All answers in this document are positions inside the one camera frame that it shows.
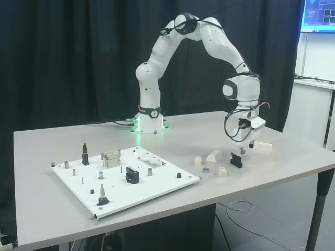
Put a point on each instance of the white cabinet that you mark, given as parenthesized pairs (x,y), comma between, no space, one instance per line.
(308,109)

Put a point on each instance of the white large gear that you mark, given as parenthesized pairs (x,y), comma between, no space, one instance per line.
(144,157)

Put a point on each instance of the black curtains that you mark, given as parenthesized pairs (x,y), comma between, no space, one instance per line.
(52,52)

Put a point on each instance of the white task board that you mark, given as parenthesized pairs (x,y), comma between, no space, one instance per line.
(117,188)

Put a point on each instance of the black table leg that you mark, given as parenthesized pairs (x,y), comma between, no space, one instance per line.
(320,209)

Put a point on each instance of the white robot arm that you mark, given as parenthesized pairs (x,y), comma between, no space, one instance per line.
(157,65)

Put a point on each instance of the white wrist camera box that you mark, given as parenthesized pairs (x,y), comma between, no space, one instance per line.
(244,123)

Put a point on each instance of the blue screen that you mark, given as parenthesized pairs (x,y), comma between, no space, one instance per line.
(318,13)

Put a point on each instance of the metal nut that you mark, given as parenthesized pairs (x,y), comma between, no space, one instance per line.
(206,170)

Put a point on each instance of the metal BNC plug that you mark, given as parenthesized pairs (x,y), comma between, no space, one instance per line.
(100,174)

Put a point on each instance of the long white holder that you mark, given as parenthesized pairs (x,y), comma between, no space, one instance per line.
(214,155)
(263,146)

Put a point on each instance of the white medium gear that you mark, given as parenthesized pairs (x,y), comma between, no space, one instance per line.
(157,162)

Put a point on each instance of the metal round peg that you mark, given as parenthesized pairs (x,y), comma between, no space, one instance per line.
(150,172)

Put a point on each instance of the metal bolt on black base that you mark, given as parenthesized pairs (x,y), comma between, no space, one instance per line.
(102,197)

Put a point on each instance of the small white holder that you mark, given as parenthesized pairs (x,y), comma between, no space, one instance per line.
(197,160)
(222,171)

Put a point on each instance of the black D-SUB plug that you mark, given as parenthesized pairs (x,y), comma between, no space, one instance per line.
(132,174)

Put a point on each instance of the small black plug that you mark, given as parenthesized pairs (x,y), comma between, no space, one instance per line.
(236,160)

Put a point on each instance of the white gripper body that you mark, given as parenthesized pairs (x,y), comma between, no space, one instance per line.
(244,138)

